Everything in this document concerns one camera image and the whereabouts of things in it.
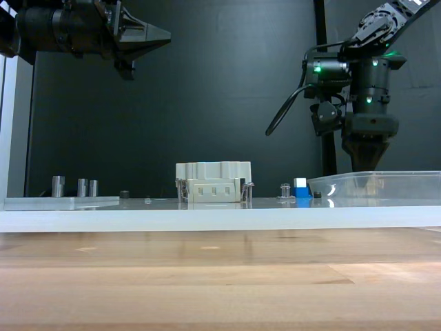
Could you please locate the beige connector base housing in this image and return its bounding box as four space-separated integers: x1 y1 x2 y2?
174 160 255 204

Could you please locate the clear plastic tub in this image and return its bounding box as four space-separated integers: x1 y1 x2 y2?
307 171 441 208

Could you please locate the white board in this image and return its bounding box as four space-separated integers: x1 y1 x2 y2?
0 197 441 232

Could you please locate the grey metal plate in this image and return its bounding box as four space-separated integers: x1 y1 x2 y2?
2 195 121 211

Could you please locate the black camera cable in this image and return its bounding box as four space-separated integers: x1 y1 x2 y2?
265 84 313 137

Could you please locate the notched silver metal post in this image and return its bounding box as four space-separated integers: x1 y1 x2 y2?
51 175 65 198

